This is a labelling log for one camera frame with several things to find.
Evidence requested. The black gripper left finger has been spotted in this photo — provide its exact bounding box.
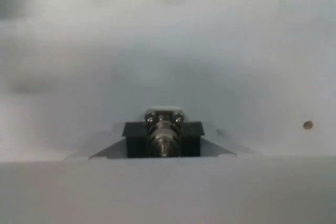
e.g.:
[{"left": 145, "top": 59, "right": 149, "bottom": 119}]
[{"left": 65, "top": 121, "right": 150, "bottom": 161}]

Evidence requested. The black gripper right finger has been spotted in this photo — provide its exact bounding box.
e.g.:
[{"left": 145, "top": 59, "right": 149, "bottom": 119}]
[{"left": 181, "top": 120, "right": 262, "bottom": 158}]

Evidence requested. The metal BNC plug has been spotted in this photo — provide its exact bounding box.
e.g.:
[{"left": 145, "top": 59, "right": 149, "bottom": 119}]
[{"left": 147, "top": 120, "right": 183, "bottom": 158}]

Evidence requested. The white task board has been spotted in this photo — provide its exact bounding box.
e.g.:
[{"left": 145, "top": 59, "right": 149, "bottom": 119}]
[{"left": 0, "top": 0, "right": 336, "bottom": 163}]

